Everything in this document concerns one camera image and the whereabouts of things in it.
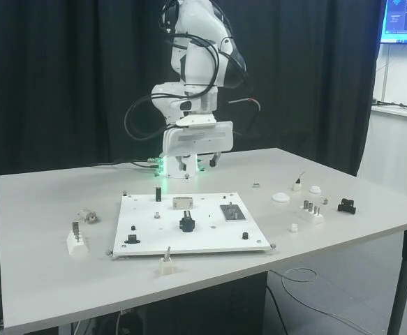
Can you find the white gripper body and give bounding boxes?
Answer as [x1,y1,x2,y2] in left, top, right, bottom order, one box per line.
[161,120,235,157]

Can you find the blue screen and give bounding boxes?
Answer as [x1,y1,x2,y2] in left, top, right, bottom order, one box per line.
[380,0,407,45]

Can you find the black looping gripper cable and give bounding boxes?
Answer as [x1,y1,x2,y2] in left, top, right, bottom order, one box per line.
[124,93,190,140]

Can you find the black table leg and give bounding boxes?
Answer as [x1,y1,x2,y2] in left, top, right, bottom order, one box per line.
[387,223,407,335]

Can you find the white task board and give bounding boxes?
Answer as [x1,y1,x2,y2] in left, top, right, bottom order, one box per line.
[110,193,277,260]

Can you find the black cable on cabinet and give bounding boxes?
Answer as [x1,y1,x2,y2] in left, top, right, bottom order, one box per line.
[371,100,407,114]

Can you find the white square peg holder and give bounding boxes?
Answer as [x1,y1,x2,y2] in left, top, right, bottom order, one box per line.
[64,232,91,258]

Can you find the metal plug connector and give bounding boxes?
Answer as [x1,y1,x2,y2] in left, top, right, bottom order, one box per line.
[77,208,100,225]

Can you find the white cabinet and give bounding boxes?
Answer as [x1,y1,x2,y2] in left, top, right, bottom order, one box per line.
[356,103,407,203]

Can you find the white round peg holder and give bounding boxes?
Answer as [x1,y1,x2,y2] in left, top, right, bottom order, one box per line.
[297,205,326,226]

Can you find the black base cable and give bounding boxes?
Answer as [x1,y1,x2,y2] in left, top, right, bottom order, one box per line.
[100,158,164,170]

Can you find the grey floor cable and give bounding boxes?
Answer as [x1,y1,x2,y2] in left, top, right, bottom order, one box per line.
[281,267,393,322]

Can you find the black curtain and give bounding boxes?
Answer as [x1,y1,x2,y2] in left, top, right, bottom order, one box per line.
[0,0,387,315]

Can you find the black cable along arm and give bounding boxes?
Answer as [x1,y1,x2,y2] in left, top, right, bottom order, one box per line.
[159,0,249,116]

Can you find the black D-SUB plug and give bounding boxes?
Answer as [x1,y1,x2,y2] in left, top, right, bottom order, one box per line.
[336,198,359,215]

